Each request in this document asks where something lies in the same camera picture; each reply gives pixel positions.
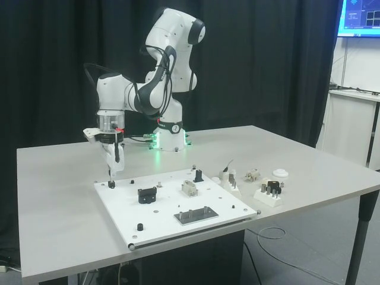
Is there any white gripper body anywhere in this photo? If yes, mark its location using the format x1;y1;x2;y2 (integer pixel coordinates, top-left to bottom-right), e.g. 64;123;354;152
101;144;125;174

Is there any white mounting plate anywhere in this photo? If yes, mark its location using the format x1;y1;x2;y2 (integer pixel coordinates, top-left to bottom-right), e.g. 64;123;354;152
83;127;103;144

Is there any white task board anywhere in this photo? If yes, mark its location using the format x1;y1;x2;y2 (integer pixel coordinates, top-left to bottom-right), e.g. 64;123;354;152
93;168;262;252

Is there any black curtain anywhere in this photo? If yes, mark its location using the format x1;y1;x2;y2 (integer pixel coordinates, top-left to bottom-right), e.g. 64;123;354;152
0;0;344;270

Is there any black cabinet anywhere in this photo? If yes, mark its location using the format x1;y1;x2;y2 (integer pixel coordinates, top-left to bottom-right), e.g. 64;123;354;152
78;230;247;285

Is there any wedge-shaped white peg holder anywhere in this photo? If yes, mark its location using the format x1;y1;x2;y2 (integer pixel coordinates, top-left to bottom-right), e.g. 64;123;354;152
219;175;242;198

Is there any grey waterproof plug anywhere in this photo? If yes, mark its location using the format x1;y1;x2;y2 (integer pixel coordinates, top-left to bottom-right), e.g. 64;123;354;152
243;168;261;182

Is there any wide white peg holder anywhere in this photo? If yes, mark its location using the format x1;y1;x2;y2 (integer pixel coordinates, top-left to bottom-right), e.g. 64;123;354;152
252;188;283;208

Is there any black D-SUB plug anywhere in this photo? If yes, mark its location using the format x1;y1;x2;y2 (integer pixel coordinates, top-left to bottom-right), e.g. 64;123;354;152
266;179;281;194

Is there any white cabinet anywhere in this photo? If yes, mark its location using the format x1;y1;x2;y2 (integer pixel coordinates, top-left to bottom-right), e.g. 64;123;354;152
316;88;380;172

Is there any black table leg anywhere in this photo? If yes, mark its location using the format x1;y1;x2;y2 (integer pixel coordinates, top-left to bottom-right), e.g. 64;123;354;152
346;189;380;285

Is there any blue screen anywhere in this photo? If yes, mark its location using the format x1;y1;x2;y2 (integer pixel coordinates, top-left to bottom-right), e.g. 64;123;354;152
337;0;380;38

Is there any thin black rod on wire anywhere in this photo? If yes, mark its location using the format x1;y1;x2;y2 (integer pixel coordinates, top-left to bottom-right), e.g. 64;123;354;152
113;128;124;163

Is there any black base cable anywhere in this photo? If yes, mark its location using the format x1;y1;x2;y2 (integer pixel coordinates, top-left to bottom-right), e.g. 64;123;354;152
123;135;157;144

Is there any silver wrist ring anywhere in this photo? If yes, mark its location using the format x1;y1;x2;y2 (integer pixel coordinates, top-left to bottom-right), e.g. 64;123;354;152
97;111;125;133

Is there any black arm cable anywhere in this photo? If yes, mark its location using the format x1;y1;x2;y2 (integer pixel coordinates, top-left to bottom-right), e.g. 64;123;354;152
83;44;176;123

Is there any USB plug with short cable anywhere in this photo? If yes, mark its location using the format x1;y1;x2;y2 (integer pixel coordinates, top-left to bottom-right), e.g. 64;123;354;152
219;159;234;179

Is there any black floor cable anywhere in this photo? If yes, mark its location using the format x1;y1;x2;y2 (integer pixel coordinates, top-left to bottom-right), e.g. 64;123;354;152
243;242;268;285

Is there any grey looped floor cable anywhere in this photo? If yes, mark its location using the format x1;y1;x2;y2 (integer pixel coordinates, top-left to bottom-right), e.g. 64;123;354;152
255;226;300;285

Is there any black cable bundle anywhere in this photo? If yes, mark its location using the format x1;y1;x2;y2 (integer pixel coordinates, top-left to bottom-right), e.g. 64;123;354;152
328;84;380;96

